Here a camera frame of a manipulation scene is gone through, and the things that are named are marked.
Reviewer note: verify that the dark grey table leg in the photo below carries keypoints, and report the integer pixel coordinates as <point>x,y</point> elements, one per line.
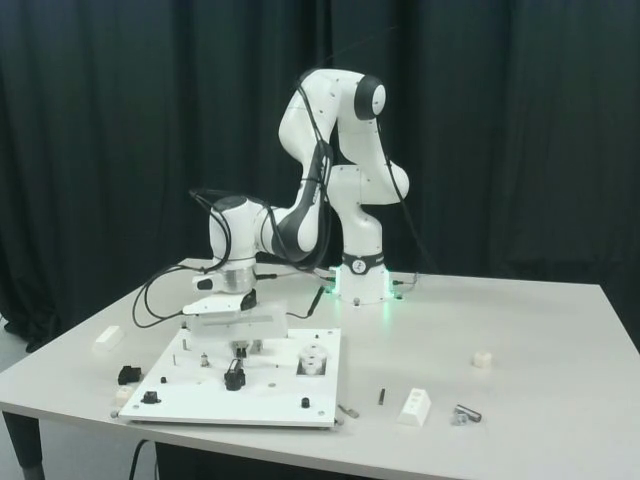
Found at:
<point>22,445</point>

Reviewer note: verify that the thin dark metal peg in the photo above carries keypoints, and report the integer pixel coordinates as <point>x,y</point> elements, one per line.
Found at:
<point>381,395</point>

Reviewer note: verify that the white peg holder with holes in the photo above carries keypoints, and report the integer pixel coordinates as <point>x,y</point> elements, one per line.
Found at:
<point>107,340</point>
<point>414,406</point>

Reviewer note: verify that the white large gear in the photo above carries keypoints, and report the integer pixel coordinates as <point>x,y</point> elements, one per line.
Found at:
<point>316,350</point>

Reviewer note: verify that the large metal round peg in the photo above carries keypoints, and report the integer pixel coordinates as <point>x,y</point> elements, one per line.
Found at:
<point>472,413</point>

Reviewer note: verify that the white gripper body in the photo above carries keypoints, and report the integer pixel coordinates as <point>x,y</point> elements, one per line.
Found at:
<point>235,330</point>

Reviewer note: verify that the flat white mount plate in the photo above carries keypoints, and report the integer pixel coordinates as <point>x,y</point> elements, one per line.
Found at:
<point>212,307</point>

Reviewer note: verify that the black box under table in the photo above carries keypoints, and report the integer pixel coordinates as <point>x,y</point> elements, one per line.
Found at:
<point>325,462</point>

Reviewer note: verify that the small grey metal part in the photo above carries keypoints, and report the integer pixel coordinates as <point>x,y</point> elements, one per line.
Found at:
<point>350,411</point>

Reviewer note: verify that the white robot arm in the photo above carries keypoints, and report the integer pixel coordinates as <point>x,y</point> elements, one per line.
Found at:
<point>360,210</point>

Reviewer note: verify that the black curtains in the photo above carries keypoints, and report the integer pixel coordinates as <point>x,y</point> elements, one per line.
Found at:
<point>100,100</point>

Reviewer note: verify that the black D-SUB plug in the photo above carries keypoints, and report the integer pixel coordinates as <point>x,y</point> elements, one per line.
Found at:
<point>128,375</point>

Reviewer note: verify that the white task board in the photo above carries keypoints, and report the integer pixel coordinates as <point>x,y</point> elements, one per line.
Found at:
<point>210,405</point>

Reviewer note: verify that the small white cube holder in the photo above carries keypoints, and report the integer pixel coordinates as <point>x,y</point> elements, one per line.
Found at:
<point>482,360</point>
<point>123,395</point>

